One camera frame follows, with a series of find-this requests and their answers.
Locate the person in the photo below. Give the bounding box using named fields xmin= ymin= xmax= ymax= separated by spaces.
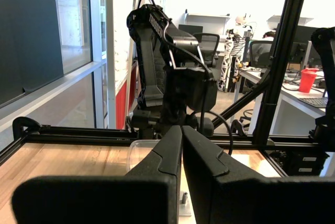
xmin=262 ymin=30 xmax=276 ymax=41

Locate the small black monitor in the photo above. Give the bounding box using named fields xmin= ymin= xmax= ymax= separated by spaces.
xmin=177 ymin=24 xmax=204 ymax=36

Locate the red partition panel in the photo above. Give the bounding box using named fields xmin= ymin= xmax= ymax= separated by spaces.
xmin=115 ymin=63 xmax=138 ymax=130

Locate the black table frame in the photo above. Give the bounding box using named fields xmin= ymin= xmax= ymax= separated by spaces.
xmin=0 ymin=0 xmax=335 ymax=179

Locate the black keyboard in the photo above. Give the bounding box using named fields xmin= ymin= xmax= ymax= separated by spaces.
xmin=297 ymin=96 xmax=329 ymax=109

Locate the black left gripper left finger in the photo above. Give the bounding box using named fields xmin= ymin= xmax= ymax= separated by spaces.
xmin=12 ymin=125 xmax=183 ymax=224

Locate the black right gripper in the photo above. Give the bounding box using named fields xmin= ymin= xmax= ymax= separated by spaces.
xmin=157 ymin=108 xmax=214 ymax=139

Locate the red plastic bucket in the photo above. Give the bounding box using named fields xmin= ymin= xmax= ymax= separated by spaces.
xmin=298 ymin=68 xmax=320 ymax=94

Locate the black office chair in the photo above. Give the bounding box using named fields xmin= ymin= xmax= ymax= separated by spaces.
xmin=193 ymin=32 xmax=221 ymax=64
xmin=248 ymin=40 xmax=273 ymax=66

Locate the black labelled electronics box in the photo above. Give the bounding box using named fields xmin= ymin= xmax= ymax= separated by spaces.
xmin=264 ymin=150 xmax=331 ymax=177

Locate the black curved frame clamp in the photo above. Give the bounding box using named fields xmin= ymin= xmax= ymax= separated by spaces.
xmin=12 ymin=116 xmax=42 ymax=137
xmin=230 ymin=118 xmax=245 ymax=135

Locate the grey metal block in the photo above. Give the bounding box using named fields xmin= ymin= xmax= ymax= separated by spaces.
xmin=177 ymin=194 xmax=196 ymax=218

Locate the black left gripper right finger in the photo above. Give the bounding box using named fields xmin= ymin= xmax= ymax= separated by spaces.
xmin=182 ymin=126 xmax=335 ymax=224

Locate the white wall shelf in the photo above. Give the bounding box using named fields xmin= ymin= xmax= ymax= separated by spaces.
xmin=266 ymin=14 xmax=315 ymax=26
xmin=184 ymin=12 xmax=231 ymax=35

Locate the clear plastic tub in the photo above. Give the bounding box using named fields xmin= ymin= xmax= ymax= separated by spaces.
xmin=126 ymin=139 xmax=162 ymax=175

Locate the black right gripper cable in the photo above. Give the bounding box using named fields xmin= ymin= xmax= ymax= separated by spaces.
xmin=192 ymin=73 xmax=234 ymax=156

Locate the large black monitor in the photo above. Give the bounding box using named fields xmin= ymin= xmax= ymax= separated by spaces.
xmin=286 ymin=25 xmax=320 ymax=65

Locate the white office desk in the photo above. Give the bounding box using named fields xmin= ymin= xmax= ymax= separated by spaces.
xmin=231 ymin=65 xmax=335 ymax=137

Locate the white humanoid robot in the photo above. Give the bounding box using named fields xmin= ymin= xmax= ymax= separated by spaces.
xmin=221 ymin=14 xmax=259 ymax=94

